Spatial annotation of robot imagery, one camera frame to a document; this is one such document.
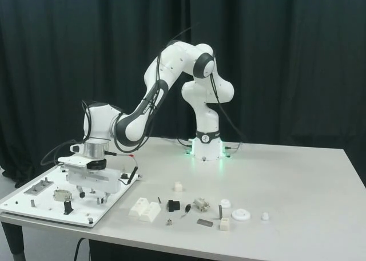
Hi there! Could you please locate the black curtain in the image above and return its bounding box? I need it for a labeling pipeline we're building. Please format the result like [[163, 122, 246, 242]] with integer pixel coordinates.
[[0, 0, 366, 187]]

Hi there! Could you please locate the white peg holder block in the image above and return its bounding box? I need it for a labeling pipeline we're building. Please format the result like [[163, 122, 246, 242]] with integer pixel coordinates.
[[130, 197, 150, 217], [138, 202, 162, 223]]

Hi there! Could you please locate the black hanging cable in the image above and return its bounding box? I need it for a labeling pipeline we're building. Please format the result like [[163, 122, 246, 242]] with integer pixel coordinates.
[[74, 237, 90, 261]]

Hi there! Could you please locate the white large gear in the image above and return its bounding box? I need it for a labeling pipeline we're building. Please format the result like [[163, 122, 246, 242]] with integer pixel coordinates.
[[232, 209, 251, 222]]

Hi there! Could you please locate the white task board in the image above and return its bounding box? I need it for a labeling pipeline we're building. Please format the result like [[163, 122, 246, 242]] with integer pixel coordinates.
[[0, 165, 143, 225]]

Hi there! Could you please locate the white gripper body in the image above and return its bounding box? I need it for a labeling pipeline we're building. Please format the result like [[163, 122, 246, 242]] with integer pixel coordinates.
[[66, 169, 121, 194]]

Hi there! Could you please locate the flat white mounting plate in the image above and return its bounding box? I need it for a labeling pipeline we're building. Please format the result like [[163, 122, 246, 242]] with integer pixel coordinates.
[[58, 155, 87, 168]]

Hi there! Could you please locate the black base cable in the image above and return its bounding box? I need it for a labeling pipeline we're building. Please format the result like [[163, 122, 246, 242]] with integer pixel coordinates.
[[222, 141, 243, 154], [176, 137, 196, 153]]

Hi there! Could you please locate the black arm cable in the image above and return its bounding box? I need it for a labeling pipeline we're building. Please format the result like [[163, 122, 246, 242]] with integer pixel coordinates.
[[41, 26, 244, 170]]

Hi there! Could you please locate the black D-SUB plug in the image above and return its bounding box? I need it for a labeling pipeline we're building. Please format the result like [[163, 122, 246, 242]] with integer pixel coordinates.
[[166, 199, 181, 212]]

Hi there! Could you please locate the thin black rod on wire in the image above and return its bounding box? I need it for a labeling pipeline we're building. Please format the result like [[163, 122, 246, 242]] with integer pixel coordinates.
[[104, 151, 139, 184]]

